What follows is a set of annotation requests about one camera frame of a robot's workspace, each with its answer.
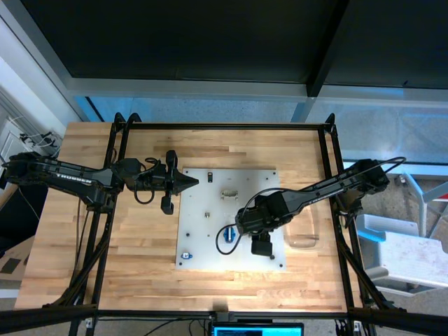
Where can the clear plastic tub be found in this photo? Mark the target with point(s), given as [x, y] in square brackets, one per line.
[304, 241]

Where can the blue connector mount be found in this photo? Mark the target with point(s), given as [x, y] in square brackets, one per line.
[181, 256]

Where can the grey camera mount block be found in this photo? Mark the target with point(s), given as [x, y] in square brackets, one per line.
[221, 311]

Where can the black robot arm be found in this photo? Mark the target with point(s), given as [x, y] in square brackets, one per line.
[70, 176]
[322, 192]

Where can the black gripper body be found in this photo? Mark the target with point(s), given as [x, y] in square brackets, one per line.
[262, 246]
[171, 175]

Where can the laptop screen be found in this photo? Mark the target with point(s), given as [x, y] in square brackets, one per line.
[255, 330]

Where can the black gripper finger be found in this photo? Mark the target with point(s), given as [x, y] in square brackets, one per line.
[185, 178]
[185, 185]

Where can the beige connector housing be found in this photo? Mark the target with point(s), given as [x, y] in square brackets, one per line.
[229, 194]

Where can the silver corner bracket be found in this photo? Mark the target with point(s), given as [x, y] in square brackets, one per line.
[89, 322]
[357, 325]

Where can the white metal step stool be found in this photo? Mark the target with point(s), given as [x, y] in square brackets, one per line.
[413, 255]

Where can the black aluminium frame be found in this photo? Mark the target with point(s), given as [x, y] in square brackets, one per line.
[224, 126]

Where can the small black connector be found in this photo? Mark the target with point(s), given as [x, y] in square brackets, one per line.
[209, 176]

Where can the blue round clamp holder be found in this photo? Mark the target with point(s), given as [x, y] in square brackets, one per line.
[225, 234]

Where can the white task board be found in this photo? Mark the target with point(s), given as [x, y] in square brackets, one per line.
[196, 196]

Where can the brown cardboard box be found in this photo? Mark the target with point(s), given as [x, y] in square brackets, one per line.
[14, 259]

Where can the black wall pillar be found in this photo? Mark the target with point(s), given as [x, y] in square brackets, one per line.
[325, 52]

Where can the black clamp block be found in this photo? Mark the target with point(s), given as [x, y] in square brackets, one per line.
[230, 234]

